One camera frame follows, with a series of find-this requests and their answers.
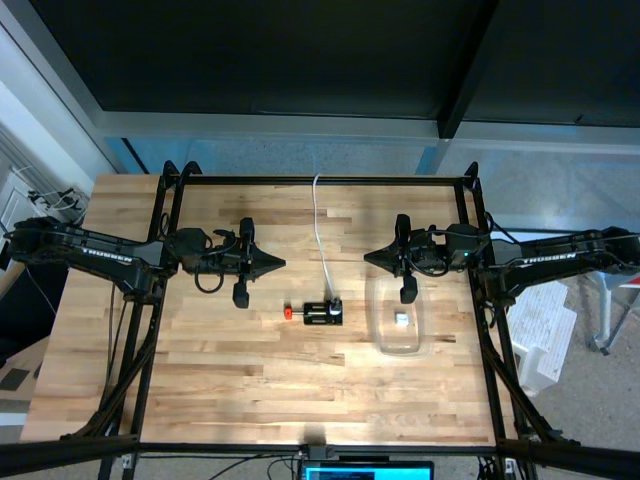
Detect black clamp with red knob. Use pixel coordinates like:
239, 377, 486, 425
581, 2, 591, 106
283, 299, 346, 327

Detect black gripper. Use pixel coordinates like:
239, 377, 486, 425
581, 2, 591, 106
217, 217, 287, 309
363, 213, 446, 305

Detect black table-level camera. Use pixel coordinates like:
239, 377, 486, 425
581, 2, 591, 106
299, 434, 335, 459

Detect flat cardboard piece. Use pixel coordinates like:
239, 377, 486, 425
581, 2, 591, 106
0, 334, 51, 401

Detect grey metal chair legs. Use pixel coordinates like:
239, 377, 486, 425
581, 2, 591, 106
585, 259, 640, 357

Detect black metal frame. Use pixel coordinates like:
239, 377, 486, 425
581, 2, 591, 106
0, 159, 640, 480

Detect white step stool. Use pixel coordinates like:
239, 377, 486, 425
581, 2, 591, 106
505, 280, 580, 400

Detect white and black cords bundle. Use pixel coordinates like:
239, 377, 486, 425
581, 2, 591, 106
12, 167, 84, 211

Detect clear plastic tub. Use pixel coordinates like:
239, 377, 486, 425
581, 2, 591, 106
367, 277, 435, 359

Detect white socket cable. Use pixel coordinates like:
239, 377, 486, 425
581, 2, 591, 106
312, 173, 337, 301

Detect laptop screen with blue edge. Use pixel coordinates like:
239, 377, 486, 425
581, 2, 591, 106
298, 459, 435, 480

